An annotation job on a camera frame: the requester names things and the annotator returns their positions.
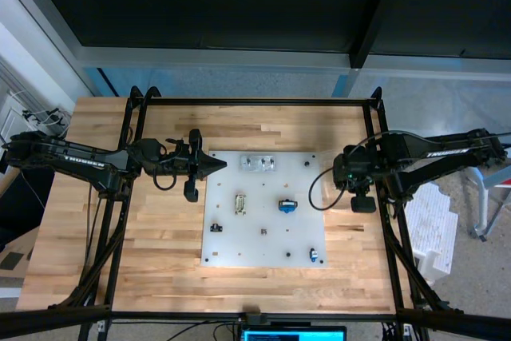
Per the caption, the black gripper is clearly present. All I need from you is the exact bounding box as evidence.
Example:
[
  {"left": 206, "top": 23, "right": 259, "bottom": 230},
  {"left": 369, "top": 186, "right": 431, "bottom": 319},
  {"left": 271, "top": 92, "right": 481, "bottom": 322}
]
[
  {"left": 333, "top": 143, "right": 378, "bottom": 214},
  {"left": 173, "top": 129, "right": 228, "bottom": 203}
]

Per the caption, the beige connector housing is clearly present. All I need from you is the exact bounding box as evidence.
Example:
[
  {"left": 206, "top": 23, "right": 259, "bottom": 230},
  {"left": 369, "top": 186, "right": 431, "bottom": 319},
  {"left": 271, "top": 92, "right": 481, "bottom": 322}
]
[{"left": 232, "top": 193, "right": 248, "bottom": 217}]

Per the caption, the white taskboard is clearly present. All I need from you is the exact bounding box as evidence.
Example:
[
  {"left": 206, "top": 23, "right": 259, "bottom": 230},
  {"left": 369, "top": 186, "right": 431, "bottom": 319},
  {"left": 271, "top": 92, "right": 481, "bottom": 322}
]
[{"left": 198, "top": 150, "right": 329, "bottom": 269}]

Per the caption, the clear plastic tub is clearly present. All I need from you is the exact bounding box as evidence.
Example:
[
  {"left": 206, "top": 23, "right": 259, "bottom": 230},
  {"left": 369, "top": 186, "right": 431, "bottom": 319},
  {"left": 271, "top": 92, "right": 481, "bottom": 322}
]
[{"left": 321, "top": 150, "right": 360, "bottom": 214}]

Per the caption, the silver block with bolts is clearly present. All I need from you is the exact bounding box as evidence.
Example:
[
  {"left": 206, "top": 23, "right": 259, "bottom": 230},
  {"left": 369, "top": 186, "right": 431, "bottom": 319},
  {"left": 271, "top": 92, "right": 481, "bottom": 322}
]
[{"left": 239, "top": 153, "right": 276, "bottom": 173}]

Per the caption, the white foam block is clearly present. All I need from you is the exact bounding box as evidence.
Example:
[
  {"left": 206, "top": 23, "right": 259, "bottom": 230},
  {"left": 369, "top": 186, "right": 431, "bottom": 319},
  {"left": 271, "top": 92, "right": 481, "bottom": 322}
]
[{"left": 403, "top": 187, "right": 460, "bottom": 287}]

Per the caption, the grey metal stand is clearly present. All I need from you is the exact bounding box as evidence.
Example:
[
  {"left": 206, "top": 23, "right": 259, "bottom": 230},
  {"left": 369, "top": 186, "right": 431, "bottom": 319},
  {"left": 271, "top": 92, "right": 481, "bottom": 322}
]
[{"left": 462, "top": 165, "right": 511, "bottom": 243}]

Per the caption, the laptop screen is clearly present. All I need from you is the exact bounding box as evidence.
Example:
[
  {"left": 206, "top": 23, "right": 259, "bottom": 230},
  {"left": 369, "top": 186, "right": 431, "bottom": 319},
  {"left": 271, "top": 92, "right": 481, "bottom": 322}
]
[{"left": 238, "top": 325, "right": 347, "bottom": 341}]

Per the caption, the black equipment case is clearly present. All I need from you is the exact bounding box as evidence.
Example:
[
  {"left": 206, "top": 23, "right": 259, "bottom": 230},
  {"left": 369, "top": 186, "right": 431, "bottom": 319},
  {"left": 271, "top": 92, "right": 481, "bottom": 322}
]
[{"left": 0, "top": 167, "right": 55, "bottom": 252}]

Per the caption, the brown cardboard box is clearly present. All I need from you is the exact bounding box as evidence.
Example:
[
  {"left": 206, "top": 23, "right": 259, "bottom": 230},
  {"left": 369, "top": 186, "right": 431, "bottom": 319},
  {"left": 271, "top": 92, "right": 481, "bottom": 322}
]
[{"left": 0, "top": 224, "right": 41, "bottom": 278}]

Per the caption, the blue D-sub connector mount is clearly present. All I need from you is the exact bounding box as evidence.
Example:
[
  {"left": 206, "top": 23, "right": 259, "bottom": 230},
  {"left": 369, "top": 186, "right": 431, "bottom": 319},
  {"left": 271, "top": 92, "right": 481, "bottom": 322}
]
[{"left": 277, "top": 198, "right": 299, "bottom": 215}]

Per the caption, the black metal frame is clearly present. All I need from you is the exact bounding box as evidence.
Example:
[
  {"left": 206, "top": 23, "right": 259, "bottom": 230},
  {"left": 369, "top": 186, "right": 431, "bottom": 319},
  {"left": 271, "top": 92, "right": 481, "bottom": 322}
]
[{"left": 0, "top": 85, "right": 511, "bottom": 341}]

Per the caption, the black table camera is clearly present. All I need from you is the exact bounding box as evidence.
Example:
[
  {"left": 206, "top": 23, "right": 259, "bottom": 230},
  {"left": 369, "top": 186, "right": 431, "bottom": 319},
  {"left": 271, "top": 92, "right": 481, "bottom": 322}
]
[{"left": 238, "top": 306, "right": 269, "bottom": 324}]

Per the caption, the cable bundle with plugs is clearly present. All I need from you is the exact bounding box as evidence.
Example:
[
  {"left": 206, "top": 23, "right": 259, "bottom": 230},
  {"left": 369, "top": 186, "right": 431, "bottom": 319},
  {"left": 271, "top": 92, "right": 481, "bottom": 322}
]
[{"left": 20, "top": 107, "right": 69, "bottom": 134}]

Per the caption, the black wall pillar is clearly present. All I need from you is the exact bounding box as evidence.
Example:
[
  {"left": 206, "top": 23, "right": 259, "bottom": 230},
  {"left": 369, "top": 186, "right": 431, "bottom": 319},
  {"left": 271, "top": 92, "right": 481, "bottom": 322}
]
[{"left": 349, "top": 0, "right": 400, "bottom": 69}]

